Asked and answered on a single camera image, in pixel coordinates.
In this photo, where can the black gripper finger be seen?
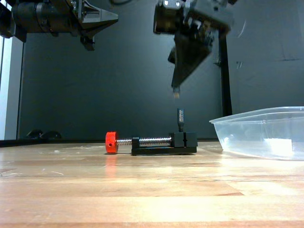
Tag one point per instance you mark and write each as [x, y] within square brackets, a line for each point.
[108, 16]
[178, 52]
[192, 54]
[95, 27]

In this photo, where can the black clamp with red knob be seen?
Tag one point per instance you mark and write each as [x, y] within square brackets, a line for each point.
[185, 142]

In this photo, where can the clear plastic tub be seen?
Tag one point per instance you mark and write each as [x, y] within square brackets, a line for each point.
[237, 133]

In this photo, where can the white rectangular block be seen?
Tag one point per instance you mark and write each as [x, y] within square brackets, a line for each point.
[279, 146]

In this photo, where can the black frame corner bracket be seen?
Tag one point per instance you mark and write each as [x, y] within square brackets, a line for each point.
[35, 134]
[51, 135]

